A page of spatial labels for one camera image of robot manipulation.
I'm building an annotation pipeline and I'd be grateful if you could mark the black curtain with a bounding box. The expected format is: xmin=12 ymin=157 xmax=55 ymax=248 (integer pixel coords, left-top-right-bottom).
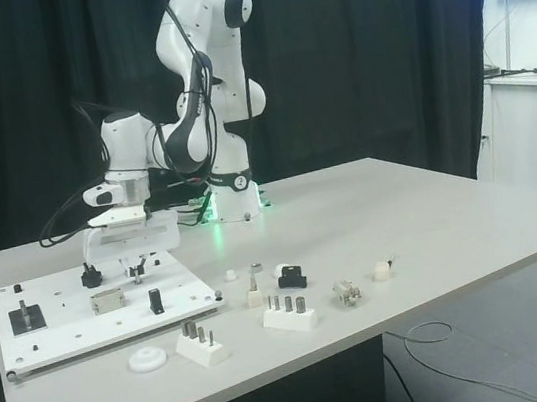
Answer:
xmin=0 ymin=0 xmax=537 ymax=402

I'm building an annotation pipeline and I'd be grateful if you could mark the white cabinet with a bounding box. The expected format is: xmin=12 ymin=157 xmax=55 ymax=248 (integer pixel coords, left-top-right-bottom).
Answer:
xmin=462 ymin=69 xmax=537 ymax=219

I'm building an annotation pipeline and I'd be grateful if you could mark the black D-SUB plug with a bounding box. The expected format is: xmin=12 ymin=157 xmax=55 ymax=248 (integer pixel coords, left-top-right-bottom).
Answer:
xmin=274 ymin=262 xmax=309 ymax=292

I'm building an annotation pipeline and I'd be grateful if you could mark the white square peg holder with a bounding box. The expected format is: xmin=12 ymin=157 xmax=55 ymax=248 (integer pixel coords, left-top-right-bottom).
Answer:
xmin=174 ymin=330 xmax=234 ymax=373

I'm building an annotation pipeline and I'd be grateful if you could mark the white large gear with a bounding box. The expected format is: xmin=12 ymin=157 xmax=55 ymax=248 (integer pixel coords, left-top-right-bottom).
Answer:
xmin=126 ymin=343 xmax=172 ymax=374

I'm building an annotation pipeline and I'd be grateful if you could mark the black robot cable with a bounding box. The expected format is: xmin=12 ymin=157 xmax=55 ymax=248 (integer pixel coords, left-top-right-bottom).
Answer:
xmin=57 ymin=0 xmax=234 ymax=204

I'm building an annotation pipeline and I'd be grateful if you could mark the beige metal connector plug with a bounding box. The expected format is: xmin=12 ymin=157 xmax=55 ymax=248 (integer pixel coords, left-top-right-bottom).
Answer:
xmin=329 ymin=277 xmax=366 ymax=311

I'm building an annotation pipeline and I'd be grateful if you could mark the silver wrist ring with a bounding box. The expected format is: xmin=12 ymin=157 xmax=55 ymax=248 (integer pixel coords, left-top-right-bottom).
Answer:
xmin=115 ymin=172 xmax=152 ymax=207

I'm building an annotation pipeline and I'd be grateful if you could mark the white task board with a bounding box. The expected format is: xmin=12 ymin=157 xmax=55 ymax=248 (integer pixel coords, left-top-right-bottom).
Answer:
xmin=0 ymin=236 xmax=235 ymax=389

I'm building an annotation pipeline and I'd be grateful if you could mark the white round peg holder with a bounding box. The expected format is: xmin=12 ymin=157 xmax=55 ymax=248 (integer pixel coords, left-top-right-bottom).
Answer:
xmin=261 ymin=302 xmax=323 ymax=338

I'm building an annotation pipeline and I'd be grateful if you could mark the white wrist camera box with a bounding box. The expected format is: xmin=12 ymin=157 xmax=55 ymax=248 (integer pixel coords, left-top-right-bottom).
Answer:
xmin=81 ymin=180 xmax=126 ymax=209

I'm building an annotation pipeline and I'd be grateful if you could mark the black camera cable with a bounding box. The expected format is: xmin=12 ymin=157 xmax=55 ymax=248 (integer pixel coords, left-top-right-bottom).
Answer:
xmin=31 ymin=184 xmax=103 ymax=250

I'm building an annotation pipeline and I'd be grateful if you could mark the small white bolt holder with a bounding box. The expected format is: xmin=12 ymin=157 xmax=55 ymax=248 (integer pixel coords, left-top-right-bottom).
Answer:
xmin=244 ymin=285 xmax=266 ymax=309

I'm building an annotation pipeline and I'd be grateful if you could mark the flat white mounting plate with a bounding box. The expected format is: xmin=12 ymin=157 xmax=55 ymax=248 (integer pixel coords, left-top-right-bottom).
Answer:
xmin=86 ymin=202 xmax=150 ymax=234

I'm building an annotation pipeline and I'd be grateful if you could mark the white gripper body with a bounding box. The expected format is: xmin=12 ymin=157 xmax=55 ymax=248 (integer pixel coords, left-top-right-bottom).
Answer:
xmin=78 ymin=209 xmax=184 ymax=264

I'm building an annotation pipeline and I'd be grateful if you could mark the grey floor cable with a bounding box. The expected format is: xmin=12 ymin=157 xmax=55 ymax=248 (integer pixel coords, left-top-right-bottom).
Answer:
xmin=381 ymin=314 xmax=485 ymax=402

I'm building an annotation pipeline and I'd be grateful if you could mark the white cube plug holder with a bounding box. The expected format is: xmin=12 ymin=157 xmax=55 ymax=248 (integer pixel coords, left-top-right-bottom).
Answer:
xmin=369 ymin=259 xmax=394 ymax=282

